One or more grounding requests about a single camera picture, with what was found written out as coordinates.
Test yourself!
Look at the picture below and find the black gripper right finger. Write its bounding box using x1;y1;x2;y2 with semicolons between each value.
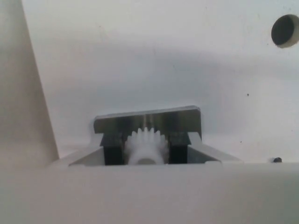
167;131;243;165

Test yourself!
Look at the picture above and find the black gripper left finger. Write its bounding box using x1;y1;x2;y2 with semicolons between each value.
68;132;126;167

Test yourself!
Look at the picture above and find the white small gear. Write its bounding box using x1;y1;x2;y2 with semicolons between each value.
124;127;169;165

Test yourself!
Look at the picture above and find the white task board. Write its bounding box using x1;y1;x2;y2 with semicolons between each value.
22;0;299;165

